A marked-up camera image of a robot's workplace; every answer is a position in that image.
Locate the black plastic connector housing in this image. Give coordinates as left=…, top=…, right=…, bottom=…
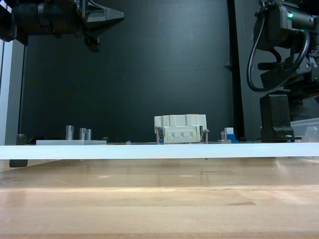
left=259, top=93, right=303, bottom=143

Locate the small terminal connector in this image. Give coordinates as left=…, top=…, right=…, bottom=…
left=220, top=127, right=237, bottom=143

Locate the beige HAN10E socket base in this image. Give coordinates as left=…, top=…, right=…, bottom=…
left=154, top=114, right=210, bottom=144

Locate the clear plastic tub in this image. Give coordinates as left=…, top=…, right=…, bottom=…
left=290, top=119, right=319, bottom=143

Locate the grey metal block with pegs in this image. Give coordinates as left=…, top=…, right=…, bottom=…
left=35, top=125, right=107, bottom=146

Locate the white task board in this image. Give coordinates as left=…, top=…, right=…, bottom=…
left=0, top=141, right=319, bottom=160

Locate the black rubber foot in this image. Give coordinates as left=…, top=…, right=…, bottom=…
left=9, top=159, right=28, bottom=168

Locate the black vertical wall post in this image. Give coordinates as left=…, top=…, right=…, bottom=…
left=226, top=0, right=245, bottom=140

